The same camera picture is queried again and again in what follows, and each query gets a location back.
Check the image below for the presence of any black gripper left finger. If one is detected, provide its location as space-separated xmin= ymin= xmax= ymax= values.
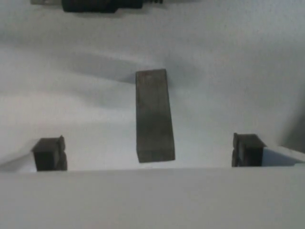
xmin=0 ymin=135 xmax=68 ymax=173

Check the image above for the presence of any metal square peg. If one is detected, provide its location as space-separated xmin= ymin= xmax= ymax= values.
xmin=135 ymin=68 xmax=176 ymax=164

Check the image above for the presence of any black USB plug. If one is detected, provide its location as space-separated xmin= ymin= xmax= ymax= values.
xmin=30 ymin=0 xmax=165 ymax=13

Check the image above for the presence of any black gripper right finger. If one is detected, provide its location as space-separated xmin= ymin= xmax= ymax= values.
xmin=231 ymin=133 xmax=305 ymax=168

